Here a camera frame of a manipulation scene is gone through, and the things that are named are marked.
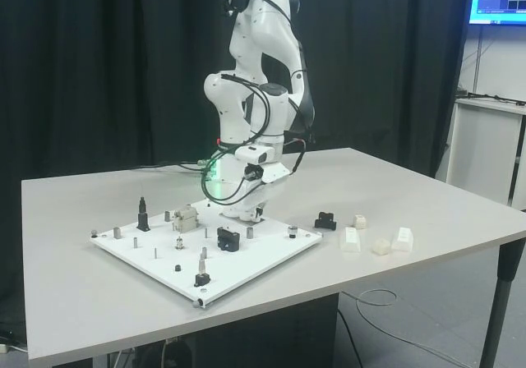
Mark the long white peg holder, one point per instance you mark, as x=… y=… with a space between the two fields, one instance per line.
x=349 y=240
x=402 y=239

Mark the black USB plug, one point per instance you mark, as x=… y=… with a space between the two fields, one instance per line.
x=227 y=240

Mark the black controller box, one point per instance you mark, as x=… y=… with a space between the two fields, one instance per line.
x=267 y=331

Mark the metal BNC plug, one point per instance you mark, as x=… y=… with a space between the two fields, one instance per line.
x=179 y=243

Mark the metal square peg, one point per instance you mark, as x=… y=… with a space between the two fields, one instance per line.
x=117 y=233

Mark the metal waterproof plug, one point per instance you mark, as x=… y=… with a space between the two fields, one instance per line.
x=201 y=271

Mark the tall black Ethernet plug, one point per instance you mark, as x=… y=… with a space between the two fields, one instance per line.
x=142 y=218

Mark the metal bolt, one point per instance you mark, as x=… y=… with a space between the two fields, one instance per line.
x=292 y=231

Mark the black D-SUB plug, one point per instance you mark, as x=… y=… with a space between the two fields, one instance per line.
x=326 y=221

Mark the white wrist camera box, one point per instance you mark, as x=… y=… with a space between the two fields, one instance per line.
x=255 y=154

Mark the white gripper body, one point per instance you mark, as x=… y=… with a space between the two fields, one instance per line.
x=250 y=197

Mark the white cabinet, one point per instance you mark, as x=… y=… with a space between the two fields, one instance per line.
x=481 y=146

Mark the small white cube holder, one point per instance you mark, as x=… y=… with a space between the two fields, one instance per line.
x=359 y=222
x=381 y=247

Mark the flat white mounting plate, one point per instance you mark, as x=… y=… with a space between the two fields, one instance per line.
x=275 y=173

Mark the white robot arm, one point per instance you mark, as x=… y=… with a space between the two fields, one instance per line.
x=255 y=39

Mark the black table leg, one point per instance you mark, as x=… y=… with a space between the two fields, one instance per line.
x=503 y=286

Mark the white task board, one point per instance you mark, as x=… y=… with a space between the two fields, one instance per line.
x=246 y=261

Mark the black curtain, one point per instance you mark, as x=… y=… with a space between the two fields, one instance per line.
x=102 y=76

